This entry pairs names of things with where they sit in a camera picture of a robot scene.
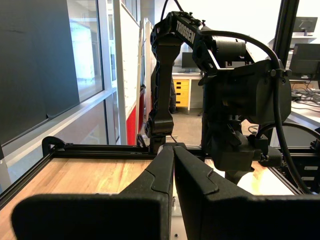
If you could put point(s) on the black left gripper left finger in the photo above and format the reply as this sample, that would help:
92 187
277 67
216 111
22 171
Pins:
100 220

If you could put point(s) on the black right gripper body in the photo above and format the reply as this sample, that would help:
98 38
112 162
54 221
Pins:
235 157

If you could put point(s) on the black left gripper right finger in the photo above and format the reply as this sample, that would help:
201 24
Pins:
250 220

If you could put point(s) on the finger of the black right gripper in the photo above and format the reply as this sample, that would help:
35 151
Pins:
232 177

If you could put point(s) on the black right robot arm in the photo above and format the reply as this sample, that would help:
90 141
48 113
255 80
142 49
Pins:
162 87

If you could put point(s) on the yellow drawer cabinet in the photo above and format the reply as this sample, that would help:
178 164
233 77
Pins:
181 93

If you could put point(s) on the white office desk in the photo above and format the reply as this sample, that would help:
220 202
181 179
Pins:
192 76

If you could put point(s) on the black computer monitor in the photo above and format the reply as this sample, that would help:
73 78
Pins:
187 61
305 62
305 25

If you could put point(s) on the white partition panel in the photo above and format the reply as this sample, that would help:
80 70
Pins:
127 62

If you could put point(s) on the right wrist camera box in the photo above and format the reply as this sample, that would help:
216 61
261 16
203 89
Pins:
273 156

